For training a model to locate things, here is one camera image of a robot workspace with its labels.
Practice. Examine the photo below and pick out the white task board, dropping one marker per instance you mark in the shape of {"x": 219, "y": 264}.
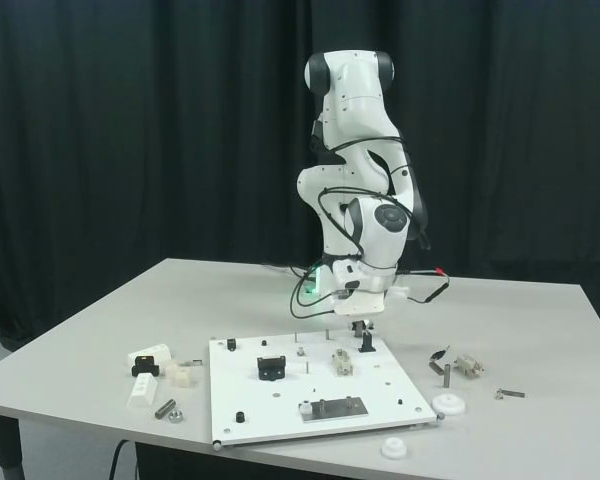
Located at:
{"x": 300, "y": 390}

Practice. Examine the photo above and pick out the black curtains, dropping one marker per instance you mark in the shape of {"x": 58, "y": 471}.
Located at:
{"x": 130, "y": 150}

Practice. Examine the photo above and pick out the white peg holder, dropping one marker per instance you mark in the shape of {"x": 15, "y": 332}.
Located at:
{"x": 152, "y": 352}
{"x": 141, "y": 392}

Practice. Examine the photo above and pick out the pale D-SUB connector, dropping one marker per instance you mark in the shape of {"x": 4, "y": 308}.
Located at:
{"x": 469, "y": 366}

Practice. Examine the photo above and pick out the metal round peg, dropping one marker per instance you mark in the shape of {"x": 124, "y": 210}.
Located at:
{"x": 163, "y": 408}
{"x": 446, "y": 376}

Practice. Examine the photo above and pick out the short metal square peg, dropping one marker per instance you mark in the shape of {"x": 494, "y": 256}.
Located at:
{"x": 362, "y": 330}

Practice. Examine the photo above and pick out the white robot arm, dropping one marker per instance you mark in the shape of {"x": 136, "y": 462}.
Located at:
{"x": 360, "y": 150}

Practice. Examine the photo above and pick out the small round metal plug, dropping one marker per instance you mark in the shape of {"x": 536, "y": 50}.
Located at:
{"x": 175, "y": 415}

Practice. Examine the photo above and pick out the black Ethernet plug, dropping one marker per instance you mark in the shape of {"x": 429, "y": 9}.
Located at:
{"x": 145, "y": 366}

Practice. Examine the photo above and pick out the white large gear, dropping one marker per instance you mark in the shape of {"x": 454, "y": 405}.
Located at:
{"x": 449, "y": 404}

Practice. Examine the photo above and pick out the small white holder block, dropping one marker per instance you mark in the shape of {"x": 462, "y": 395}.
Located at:
{"x": 186, "y": 378}

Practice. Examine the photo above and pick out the white medium gear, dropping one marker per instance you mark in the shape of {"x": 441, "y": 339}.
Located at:
{"x": 395, "y": 447}

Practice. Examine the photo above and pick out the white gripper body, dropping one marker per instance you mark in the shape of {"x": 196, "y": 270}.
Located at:
{"x": 360, "y": 305}

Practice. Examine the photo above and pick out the dark table leg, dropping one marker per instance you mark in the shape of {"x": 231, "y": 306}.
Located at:
{"x": 2, "y": 445}

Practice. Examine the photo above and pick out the pale grey table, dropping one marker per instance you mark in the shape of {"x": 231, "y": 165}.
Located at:
{"x": 505, "y": 340}

